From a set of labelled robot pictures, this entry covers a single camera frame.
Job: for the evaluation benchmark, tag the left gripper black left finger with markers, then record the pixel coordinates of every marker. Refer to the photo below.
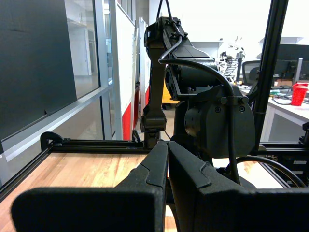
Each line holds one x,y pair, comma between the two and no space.
96,207

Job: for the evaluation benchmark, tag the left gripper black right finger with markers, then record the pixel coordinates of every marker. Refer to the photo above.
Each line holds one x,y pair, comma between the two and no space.
229,210

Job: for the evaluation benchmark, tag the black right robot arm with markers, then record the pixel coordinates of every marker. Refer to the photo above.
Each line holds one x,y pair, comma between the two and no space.
217,125

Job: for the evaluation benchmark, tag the white desk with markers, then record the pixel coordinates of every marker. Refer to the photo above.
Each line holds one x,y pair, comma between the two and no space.
287,113

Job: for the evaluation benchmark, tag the white and red partition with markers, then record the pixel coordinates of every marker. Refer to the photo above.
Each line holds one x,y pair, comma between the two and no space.
126,96

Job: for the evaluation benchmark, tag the yellow cabinet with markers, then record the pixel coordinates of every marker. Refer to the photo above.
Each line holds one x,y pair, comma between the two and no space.
167,95

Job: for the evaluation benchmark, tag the red mesh cup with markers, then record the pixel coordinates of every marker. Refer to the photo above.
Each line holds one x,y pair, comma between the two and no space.
299,95

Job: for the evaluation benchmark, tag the black office chair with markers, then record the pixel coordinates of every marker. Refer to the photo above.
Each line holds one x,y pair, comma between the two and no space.
249,71

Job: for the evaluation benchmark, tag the dark computer monitor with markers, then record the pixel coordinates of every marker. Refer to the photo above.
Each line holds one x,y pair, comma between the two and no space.
294,55

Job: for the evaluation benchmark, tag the black metal frame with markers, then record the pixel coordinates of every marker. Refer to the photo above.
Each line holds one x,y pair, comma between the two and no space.
96,145

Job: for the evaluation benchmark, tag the grey aluminium window frame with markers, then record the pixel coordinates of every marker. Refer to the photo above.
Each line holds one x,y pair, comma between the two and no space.
101,48

